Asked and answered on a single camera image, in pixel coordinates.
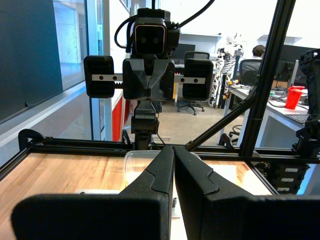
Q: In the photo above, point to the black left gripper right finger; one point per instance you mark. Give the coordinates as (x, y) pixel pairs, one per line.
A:
(250, 220)

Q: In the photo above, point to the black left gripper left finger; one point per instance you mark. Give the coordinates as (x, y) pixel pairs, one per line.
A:
(87, 220)

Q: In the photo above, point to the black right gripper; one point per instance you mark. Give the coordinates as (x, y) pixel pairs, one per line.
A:
(98, 67)

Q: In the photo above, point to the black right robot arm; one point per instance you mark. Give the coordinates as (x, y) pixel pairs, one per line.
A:
(145, 125)

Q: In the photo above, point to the red white cabinet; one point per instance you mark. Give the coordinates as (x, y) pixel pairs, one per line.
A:
(117, 120)

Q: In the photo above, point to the black office chair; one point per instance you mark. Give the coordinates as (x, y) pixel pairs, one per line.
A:
(191, 106)

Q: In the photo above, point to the black labelled equipment stack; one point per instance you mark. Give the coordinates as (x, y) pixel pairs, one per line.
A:
(275, 175)

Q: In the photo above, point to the black computer monitor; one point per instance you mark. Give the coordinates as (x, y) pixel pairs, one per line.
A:
(290, 53)
(186, 51)

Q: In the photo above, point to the clear plastic tub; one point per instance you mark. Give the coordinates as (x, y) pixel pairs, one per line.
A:
(135, 165)

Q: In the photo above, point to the white humanoid robot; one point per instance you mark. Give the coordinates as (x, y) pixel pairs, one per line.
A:
(228, 50)

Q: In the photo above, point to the white desk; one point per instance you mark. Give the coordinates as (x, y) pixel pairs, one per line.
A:
(275, 130)

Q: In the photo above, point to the grey office chair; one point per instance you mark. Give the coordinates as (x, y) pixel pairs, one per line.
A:
(250, 72)

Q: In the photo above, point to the black keyboard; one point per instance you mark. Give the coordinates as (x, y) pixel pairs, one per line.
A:
(297, 118)

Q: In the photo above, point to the person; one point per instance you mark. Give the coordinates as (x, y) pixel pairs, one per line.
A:
(258, 51)

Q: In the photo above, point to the red cup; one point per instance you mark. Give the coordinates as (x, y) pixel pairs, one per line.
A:
(293, 98)

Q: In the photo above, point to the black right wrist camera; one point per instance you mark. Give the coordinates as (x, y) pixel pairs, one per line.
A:
(150, 37)

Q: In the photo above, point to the black aluminium table frame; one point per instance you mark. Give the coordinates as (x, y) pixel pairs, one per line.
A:
(268, 75)

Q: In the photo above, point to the black lattice bracket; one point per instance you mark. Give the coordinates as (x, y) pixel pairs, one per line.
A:
(312, 75)

